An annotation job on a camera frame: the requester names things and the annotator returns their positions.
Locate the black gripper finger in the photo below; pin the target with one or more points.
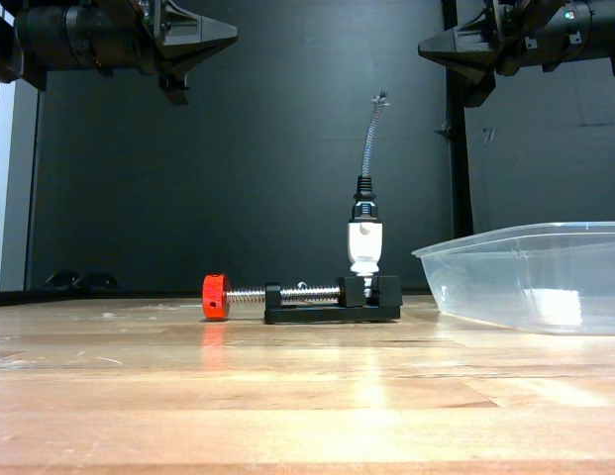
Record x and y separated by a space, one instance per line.
465 42
198 29
473 66
198 54

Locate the white power receptacle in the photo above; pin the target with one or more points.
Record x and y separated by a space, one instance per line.
365 247

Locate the clear plastic tub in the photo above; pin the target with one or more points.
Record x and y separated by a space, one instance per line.
475 287

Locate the black vise with red knob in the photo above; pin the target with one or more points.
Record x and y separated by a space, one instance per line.
332 314

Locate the black wall pillar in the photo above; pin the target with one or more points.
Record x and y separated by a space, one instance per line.
460 173

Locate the grey aluminium window frame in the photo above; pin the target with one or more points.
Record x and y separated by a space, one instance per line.
19 198

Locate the black metal table frame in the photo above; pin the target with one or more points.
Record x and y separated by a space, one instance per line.
114 296

